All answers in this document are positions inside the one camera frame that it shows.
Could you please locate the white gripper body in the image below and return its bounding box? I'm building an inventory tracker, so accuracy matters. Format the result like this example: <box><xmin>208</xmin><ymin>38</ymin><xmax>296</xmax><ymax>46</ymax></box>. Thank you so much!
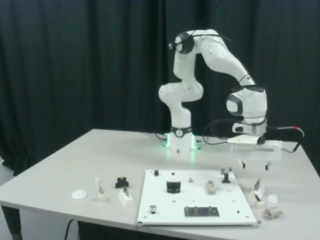
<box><xmin>229</xmin><ymin>140</ymin><xmax>283</xmax><ymax>163</ymax></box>

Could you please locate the thin black rod red tag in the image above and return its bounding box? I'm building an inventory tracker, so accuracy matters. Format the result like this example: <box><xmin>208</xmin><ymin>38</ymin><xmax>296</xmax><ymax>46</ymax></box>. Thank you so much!
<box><xmin>266</xmin><ymin>125</ymin><xmax>300</xmax><ymax>131</ymax></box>

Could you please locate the beige metal plug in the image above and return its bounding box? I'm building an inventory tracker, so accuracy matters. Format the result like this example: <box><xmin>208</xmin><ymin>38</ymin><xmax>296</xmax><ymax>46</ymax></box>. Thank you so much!
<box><xmin>262</xmin><ymin>206</ymin><xmax>285</xmax><ymax>221</ymax></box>

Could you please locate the white task board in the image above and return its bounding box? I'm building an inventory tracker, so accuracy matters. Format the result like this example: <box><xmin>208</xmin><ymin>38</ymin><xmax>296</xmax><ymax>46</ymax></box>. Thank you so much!
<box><xmin>136</xmin><ymin>169</ymin><xmax>259</xmax><ymax>223</ymax></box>

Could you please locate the white wedge holder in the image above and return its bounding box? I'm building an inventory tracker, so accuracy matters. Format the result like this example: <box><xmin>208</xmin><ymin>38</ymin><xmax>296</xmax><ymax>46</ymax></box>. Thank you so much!
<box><xmin>117</xmin><ymin>190</ymin><xmax>136</xmax><ymax>207</ymax></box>

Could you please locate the black D-SUB plug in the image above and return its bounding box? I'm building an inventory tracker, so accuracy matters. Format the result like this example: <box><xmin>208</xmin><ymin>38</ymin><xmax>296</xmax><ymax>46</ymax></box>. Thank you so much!
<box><xmin>114</xmin><ymin>176</ymin><xmax>132</xmax><ymax>190</ymax></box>

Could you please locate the white large gear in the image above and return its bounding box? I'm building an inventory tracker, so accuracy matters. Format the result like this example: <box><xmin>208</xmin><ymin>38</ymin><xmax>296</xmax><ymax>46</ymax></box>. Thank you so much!
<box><xmin>71</xmin><ymin>189</ymin><xmax>89</xmax><ymax>201</ymax></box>

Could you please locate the black curtain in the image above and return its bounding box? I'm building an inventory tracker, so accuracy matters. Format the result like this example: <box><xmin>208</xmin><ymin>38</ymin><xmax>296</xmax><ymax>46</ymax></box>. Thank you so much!
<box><xmin>0</xmin><ymin>0</ymin><xmax>320</xmax><ymax>177</ymax></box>

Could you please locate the black table leg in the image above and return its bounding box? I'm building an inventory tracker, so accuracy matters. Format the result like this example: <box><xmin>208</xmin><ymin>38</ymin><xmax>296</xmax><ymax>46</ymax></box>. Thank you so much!
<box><xmin>0</xmin><ymin>205</ymin><xmax>21</xmax><ymax>240</ymax></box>

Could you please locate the black rod wire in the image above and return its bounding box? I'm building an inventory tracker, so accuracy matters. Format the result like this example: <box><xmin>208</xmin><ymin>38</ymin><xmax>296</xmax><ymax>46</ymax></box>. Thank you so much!
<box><xmin>280</xmin><ymin>128</ymin><xmax>306</xmax><ymax>153</ymax></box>

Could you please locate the black base cable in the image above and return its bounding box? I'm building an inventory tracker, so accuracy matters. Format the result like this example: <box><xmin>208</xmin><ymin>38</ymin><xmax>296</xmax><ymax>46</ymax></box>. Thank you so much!
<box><xmin>153</xmin><ymin>119</ymin><xmax>242</xmax><ymax>146</ymax></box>

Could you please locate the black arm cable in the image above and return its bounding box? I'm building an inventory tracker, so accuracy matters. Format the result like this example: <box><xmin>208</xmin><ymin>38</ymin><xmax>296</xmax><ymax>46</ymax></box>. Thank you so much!
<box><xmin>167</xmin><ymin>29</ymin><xmax>270</xmax><ymax>126</ymax></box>

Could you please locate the black floor cable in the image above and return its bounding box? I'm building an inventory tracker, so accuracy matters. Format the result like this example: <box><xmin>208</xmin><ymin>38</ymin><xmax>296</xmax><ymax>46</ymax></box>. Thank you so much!
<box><xmin>65</xmin><ymin>219</ymin><xmax>77</xmax><ymax>240</ymax></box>

